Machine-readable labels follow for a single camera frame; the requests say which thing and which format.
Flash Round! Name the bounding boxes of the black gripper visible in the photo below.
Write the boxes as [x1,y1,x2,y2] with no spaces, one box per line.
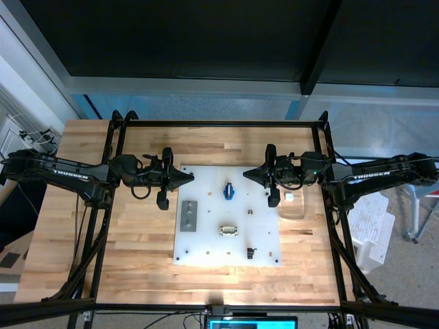
[150,147,195,211]
[243,144,301,208]

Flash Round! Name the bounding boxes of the blue connector housing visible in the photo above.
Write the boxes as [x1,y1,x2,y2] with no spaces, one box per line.
[222,181,237,201]

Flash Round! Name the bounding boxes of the beige multi-pin connector housing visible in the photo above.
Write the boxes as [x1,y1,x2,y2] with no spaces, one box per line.
[219,224,240,238]

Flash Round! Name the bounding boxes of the white taskboard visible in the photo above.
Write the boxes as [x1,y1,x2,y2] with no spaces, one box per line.
[173,165,283,267]

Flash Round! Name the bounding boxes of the grey metal plate with pins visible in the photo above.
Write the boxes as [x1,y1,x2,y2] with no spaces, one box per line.
[178,199,199,233]

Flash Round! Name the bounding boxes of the clear plastic tub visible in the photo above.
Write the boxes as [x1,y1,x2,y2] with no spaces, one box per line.
[278,186,307,221]

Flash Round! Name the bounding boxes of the white foam block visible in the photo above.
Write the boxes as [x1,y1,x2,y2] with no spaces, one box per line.
[348,193,396,275]

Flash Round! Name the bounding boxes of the laptop screen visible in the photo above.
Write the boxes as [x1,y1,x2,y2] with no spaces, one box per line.
[204,315,299,329]

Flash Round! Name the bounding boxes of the grey metal stand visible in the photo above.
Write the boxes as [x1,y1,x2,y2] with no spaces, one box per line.
[401,186,439,245]

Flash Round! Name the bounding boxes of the black case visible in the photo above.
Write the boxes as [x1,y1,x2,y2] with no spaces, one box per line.
[0,180,47,253]

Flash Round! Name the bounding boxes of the tan cardboard box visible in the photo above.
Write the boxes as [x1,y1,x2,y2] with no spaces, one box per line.
[0,230,35,275]

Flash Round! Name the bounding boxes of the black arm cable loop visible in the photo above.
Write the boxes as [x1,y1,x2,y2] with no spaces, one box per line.
[130,183,153,201]
[281,173,303,191]

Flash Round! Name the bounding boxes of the black metal frame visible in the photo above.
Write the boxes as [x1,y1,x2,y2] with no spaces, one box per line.
[0,109,439,329]

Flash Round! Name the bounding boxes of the black table camera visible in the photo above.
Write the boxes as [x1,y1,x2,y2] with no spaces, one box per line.
[209,297,230,315]

